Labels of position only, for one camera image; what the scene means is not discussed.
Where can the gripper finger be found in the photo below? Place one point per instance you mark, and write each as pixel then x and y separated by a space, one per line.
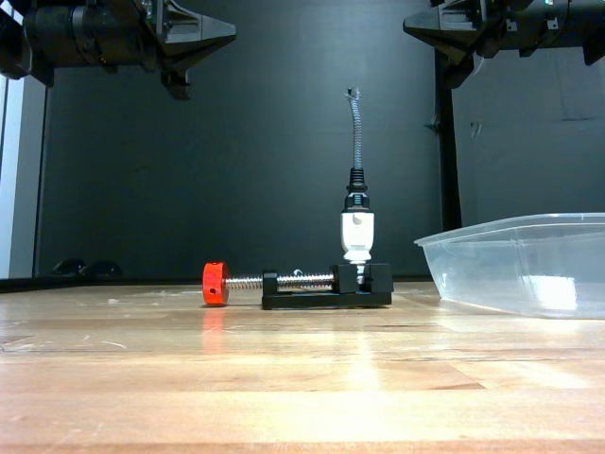
pixel 182 61
pixel 457 66
pixel 446 26
pixel 208 30

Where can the white power receptacle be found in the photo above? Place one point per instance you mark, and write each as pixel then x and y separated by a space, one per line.
pixel 357 236

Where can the clear plastic tub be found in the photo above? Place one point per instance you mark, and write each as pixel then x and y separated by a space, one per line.
pixel 472 284

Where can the black vise with red knob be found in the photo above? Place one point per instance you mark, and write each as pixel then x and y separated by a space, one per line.
pixel 331 300

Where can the black rounded frame bracket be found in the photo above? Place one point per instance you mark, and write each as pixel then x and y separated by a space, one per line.
pixel 104 268
pixel 68 267

